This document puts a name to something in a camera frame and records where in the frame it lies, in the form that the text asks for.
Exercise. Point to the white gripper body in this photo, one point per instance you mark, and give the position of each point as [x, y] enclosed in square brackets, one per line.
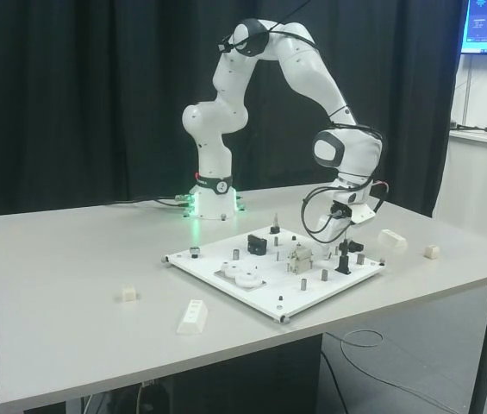
[331, 230]

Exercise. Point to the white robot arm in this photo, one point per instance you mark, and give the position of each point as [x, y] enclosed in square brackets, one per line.
[217, 99]

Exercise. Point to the metal square peg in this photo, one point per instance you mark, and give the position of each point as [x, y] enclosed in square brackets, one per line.
[360, 259]

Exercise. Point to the long white peg holder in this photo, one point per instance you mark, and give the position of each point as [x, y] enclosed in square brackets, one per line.
[393, 238]
[191, 317]

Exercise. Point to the thick metal round peg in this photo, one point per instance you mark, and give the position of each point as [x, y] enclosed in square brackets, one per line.
[235, 254]

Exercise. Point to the black Ethernet plug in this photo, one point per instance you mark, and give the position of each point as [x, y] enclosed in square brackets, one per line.
[354, 247]

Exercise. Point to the black upright USB plug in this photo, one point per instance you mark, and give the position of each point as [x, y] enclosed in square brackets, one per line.
[343, 264]

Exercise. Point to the beige metal connector block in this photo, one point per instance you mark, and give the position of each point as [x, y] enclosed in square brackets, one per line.
[299, 261]

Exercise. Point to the metal upright plug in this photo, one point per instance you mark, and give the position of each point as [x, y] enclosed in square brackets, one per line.
[276, 225]

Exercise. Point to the white task board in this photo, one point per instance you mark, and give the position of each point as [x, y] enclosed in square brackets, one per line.
[269, 276]

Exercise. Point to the black D-SUB plug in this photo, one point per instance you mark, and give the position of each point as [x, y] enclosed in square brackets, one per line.
[257, 244]

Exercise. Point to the white large gear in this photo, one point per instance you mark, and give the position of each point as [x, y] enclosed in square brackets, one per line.
[247, 279]

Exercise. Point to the small white cube holder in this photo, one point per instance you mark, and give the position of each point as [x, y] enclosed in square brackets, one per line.
[129, 293]
[433, 252]

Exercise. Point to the white medium gear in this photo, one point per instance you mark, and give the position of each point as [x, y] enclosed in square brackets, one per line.
[228, 269]

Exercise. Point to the metal bolt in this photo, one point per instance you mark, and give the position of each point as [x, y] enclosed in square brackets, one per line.
[194, 252]

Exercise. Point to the white cabinet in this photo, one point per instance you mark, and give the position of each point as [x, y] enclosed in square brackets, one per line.
[480, 185]

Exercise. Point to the black curtain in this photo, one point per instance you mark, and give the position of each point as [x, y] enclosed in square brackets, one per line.
[75, 99]

